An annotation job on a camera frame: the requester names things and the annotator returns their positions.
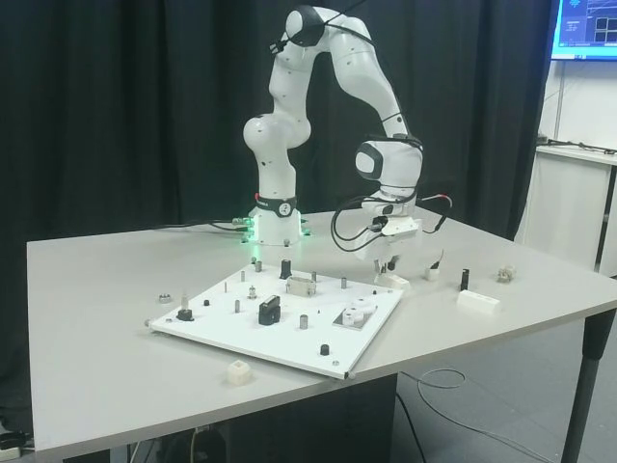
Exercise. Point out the small white plug holder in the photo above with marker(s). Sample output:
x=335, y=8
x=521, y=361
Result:
x=431, y=274

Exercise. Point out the small white cube holder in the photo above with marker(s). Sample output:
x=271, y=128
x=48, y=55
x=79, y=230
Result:
x=237, y=372

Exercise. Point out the white large gear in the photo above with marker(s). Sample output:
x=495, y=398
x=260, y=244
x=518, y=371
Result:
x=366, y=305

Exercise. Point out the black box under table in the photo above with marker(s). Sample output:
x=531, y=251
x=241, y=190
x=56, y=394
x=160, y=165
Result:
x=289, y=424

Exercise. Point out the blue screen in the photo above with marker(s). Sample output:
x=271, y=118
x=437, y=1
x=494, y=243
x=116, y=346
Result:
x=585, y=29

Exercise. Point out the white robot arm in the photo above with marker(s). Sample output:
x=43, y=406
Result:
x=275, y=159

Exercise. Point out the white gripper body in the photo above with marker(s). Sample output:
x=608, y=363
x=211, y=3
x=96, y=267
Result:
x=385, y=246

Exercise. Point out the black waterproof plug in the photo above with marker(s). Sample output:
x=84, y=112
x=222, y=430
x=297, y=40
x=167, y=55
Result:
x=185, y=313

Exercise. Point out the metal nut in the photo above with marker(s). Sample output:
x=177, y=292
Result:
x=164, y=297

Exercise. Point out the black curtain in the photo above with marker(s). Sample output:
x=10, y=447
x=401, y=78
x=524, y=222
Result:
x=120, y=120

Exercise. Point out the dark grey table leg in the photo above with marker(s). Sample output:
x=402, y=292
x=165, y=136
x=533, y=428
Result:
x=595, y=347

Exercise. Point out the black D-SUB plug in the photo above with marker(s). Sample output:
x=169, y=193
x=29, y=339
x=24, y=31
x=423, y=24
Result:
x=464, y=280

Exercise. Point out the long white holder with holes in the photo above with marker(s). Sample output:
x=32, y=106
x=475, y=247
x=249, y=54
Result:
x=477, y=301

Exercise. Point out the white cabinet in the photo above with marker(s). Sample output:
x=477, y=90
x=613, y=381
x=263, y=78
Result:
x=569, y=207

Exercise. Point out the thin dark plug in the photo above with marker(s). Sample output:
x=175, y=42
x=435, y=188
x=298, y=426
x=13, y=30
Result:
x=435, y=264

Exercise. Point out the white small gear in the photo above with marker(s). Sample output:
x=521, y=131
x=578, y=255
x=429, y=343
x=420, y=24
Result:
x=348, y=318

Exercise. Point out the white sloped peg holder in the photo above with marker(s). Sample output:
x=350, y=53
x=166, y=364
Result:
x=393, y=282

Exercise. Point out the thick metal round peg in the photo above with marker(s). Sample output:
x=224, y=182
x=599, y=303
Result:
x=303, y=322

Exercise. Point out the metal connector socket block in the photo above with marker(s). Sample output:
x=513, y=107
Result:
x=301, y=287

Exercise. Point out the white task board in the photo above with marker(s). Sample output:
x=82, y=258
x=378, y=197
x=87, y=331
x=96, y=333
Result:
x=270, y=333

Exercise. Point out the small black bolt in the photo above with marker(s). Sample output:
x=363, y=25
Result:
x=324, y=349

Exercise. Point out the tall black plug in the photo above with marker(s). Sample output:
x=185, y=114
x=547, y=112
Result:
x=286, y=269

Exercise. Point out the white medium gear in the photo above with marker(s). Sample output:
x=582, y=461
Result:
x=358, y=313

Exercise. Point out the small white wrist camera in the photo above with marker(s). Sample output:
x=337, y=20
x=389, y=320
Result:
x=385, y=209

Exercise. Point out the black stepped connector block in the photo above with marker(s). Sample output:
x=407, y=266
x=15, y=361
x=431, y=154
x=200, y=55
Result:
x=270, y=313

